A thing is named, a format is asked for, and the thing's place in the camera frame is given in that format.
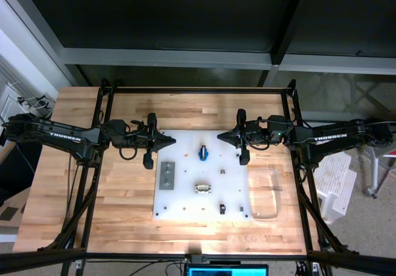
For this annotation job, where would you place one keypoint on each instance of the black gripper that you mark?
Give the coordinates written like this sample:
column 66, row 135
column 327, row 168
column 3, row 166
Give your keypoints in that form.
column 150, row 140
column 247, row 135

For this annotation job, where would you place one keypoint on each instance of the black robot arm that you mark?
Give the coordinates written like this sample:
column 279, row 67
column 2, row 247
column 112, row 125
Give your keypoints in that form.
column 62, row 133
column 334, row 136

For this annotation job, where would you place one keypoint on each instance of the blue plastic holder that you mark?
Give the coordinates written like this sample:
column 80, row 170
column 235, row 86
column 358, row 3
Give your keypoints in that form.
column 202, row 153

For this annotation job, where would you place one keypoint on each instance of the grey plate with posts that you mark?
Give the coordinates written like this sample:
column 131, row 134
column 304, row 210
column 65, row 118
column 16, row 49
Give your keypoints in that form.
column 167, row 175

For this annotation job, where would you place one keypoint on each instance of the grey connector housing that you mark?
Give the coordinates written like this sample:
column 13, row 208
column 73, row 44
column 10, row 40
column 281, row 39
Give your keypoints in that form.
column 203, row 189

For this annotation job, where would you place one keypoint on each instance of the white task board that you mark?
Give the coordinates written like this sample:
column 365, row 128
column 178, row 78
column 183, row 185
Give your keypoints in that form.
column 185, row 195

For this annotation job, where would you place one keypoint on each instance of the clear plastic tub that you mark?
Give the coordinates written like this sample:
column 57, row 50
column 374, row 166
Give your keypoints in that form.
column 263, row 195

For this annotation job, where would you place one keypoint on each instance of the black socket block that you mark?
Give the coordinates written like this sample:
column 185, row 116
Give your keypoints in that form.
column 222, row 209

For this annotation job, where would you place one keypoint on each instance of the white ribbed plastic structure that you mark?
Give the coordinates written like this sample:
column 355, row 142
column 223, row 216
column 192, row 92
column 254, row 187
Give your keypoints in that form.
column 334, row 186

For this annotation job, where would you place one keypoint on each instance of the blue laptop screen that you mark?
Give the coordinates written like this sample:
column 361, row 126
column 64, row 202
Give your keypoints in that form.
column 226, row 271

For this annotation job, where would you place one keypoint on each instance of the grey aluminium wall beam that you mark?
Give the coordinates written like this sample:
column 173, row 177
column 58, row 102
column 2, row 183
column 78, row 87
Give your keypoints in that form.
column 154, row 58
column 340, row 64

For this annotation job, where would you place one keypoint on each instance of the black table camera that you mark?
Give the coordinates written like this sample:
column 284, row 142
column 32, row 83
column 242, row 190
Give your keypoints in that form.
column 195, row 254

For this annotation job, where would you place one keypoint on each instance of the black wall post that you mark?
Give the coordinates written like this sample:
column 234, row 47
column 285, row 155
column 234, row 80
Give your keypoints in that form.
column 287, row 19

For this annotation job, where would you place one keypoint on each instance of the black aluminium frame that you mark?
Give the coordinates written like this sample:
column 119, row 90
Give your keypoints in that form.
column 46, row 257

